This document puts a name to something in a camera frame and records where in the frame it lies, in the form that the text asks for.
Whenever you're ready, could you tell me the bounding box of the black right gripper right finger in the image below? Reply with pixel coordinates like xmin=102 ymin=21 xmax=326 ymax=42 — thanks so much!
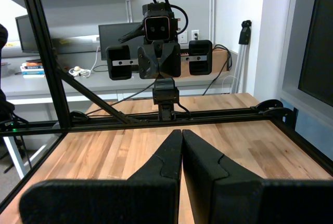
xmin=182 ymin=129 xmax=333 ymax=224

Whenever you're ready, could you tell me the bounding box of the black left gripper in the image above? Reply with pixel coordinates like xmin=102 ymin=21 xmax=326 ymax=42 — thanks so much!
xmin=106 ymin=39 xmax=213 ymax=81

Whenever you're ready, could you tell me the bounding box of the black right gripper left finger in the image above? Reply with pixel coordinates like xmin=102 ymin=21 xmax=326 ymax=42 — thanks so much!
xmin=19 ymin=129 xmax=182 ymax=224

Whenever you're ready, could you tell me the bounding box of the black computer monitor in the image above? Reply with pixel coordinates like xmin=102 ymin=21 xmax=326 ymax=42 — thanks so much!
xmin=15 ymin=15 xmax=45 ymax=55
xmin=98 ymin=22 xmax=145 ymax=61

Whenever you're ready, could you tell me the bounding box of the brown cardboard box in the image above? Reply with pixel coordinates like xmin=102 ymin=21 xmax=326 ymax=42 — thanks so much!
xmin=179 ymin=48 xmax=232 ymax=78

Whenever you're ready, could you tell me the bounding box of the black and silver tripod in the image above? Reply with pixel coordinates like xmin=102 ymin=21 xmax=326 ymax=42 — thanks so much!
xmin=232 ymin=20 xmax=252 ymax=95

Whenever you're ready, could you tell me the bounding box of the stack of books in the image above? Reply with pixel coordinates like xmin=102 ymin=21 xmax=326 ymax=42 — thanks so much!
xmin=20 ymin=62 xmax=46 ymax=79

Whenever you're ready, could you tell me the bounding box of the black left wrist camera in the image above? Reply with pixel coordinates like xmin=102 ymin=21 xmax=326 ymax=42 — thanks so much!
xmin=144 ymin=16 xmax=172 ymax=42

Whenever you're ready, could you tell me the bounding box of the black left arm cable bundle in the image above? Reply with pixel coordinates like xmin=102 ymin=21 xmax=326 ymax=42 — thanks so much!
xmin=118 ymin=25 xmax=146 ymax=43

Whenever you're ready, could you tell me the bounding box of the white coiled cable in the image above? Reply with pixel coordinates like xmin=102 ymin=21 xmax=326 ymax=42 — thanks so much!
xmin=68 ymin=45 xmax=101 ymax=78

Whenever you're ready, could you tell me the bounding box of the black aluminium frame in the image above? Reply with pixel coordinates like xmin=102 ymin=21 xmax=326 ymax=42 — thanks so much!
xmin=0 ymin=0 xmax=333 ymax=210

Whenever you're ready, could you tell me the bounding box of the black braided cable bundle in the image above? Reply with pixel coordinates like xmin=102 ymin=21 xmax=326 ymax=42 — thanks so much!
xmin=0 ymin=23 xmax=16 ymax=131

